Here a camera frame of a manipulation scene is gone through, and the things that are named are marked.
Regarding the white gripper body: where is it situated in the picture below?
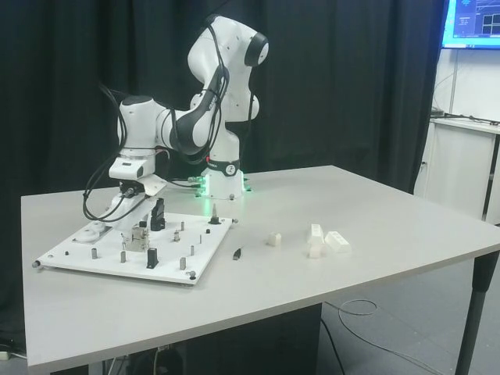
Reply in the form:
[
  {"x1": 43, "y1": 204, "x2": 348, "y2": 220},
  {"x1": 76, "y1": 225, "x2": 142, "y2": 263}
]
[{"x1": 107, "y1": 194, "x2": 154, "y2": 236}]

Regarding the long white holder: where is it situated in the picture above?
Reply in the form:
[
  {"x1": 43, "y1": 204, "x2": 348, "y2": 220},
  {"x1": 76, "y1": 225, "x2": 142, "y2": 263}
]
[
  {"x1": 323, "y1": 230, "x2": 353, "y2": 255},
  {"x1": 308, "y1": 223, "x2": 327, "y2": 247}
]

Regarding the black curtain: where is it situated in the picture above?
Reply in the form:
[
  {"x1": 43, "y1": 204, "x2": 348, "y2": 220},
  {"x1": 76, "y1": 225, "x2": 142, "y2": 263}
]
[{"x1": 0, "y1": 0, "x2": 450, "y2": 352}]

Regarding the dark grey table leg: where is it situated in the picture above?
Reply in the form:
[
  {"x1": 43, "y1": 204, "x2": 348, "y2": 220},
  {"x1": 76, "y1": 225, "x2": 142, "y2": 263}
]
[{"x1": 455, "y1": 253, "x2": 491, "y2": 375}]

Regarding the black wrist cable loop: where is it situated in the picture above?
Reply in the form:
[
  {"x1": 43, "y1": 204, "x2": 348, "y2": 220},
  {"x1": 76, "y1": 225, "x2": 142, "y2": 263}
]
[{"x1": 80, "y1": 81, "x2": 132, "y2": 223}]

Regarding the blue screen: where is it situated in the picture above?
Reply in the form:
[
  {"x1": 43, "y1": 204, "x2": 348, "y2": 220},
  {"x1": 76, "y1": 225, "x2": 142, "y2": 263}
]
[{"x1": 440, "y1": 0, "x2": 500, "y2": 51}]

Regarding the grey floor cable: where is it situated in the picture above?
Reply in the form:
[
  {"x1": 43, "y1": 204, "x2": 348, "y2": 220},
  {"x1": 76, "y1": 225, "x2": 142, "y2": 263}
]
[{"x1": 336, "y1": 298, "x2": 473, "y2": 375}]

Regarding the small white sensor box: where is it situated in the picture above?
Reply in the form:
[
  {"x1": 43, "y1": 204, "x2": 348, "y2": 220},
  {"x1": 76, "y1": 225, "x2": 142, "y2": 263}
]
[{"x1": 108, "y1": 155, "x2": 154, "y2": 180}]

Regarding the flat white mounting plate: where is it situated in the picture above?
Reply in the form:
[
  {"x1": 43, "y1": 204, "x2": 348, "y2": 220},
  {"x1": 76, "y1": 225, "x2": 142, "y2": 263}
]
[{"x1": 138, "y1": 173, "x2": 168, "y2": 198}]

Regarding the white task board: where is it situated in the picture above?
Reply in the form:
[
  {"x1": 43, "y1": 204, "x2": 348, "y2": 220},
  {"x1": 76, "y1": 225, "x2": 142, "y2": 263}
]
[{"x1": 31, "y1": 212, "x2": 239, "y2": 283}]

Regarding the black base cable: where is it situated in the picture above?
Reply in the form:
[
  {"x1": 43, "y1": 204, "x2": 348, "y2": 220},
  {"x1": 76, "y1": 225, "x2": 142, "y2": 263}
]
[{"x1": 167, "y1": 175, "x2": 206, "y2": 193}]

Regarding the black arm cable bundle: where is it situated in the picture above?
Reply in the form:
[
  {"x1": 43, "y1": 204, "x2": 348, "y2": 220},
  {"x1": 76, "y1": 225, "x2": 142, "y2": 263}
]
[{"x1": 202, "y1": 21, "x2": 255, "y2": 134}]

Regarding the black D-SUB plug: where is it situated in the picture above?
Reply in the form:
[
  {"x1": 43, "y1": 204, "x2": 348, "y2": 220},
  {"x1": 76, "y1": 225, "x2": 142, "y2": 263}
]
[{"x1": 149, "y1": 197, "x2": 167, "y2": 232}]

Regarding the white cabinet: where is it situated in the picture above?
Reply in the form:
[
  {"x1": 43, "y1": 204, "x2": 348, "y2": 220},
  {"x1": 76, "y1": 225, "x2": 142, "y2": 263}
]
[{"x1": 412, "y1": 115, "x2": 500, "y2": 227}]

